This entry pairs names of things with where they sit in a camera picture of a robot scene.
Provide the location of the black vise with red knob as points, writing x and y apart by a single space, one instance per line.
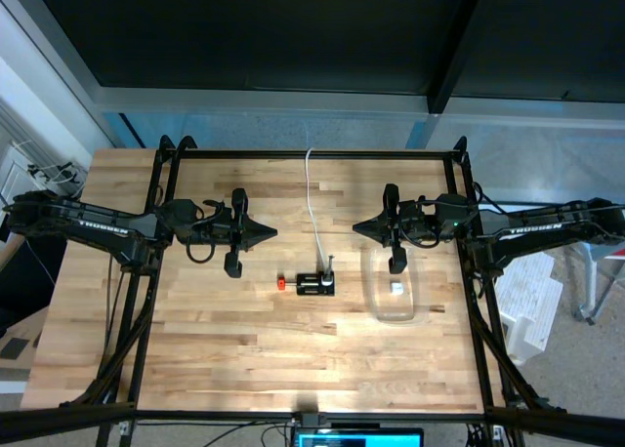
307 285

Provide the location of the black aluminium frame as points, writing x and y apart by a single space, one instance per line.
68 418

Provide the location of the laptop screen with blue edge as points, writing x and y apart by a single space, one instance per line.
356 439

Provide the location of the black foam pad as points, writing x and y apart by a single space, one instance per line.
12 348

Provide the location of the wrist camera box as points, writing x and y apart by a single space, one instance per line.
179 213
454 213

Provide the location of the white receptacle socket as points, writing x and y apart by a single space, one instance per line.
325 281

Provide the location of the white cube adapter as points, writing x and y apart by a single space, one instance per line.
397 289

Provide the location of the grey metal stand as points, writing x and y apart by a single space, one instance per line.
591 271

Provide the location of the black table-level camera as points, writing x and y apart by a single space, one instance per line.
308 418

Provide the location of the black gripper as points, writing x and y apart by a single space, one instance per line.
407 222
229 232

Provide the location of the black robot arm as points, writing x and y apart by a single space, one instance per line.
537 230
97 225

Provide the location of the clear plastic tub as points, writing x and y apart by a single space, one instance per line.
390 310

